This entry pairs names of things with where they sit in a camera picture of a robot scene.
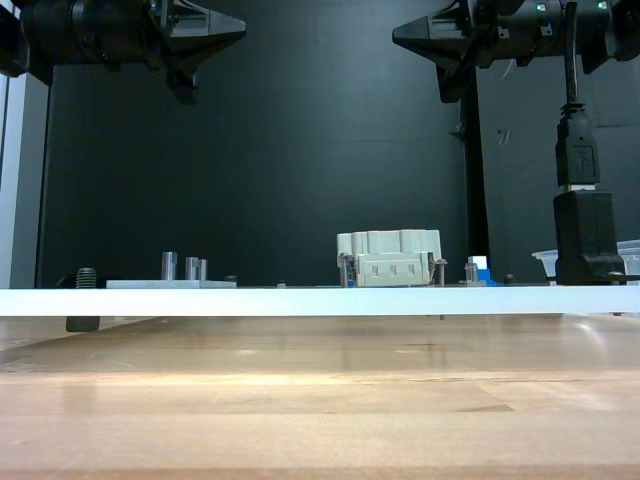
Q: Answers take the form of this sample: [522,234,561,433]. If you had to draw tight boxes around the black USB connector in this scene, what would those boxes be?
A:
[555,0,602,194]

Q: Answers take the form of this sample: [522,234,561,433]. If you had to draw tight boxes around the beige multi-pin connector housing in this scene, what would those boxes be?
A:
[335,228,443,289]

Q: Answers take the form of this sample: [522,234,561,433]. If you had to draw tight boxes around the small connector socket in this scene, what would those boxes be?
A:
[463,254,493,286]

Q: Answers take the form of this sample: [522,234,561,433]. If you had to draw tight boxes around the black USB socket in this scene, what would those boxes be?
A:
[551,189,629,287]

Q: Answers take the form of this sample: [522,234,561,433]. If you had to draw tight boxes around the white taskboard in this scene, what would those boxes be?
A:
[0,286,640,318]

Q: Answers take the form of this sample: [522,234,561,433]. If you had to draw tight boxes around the clear plastic tub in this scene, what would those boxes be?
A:
[531,239,640,284]

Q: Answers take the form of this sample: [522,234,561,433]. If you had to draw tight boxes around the grey metal plate with pegs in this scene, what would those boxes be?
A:
[105,250,238,291]

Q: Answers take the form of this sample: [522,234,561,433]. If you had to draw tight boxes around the black board foot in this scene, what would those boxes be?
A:
[65,315,102,334]

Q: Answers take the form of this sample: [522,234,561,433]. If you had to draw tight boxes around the black aluminium frame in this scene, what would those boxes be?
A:
[452,64,494,284]

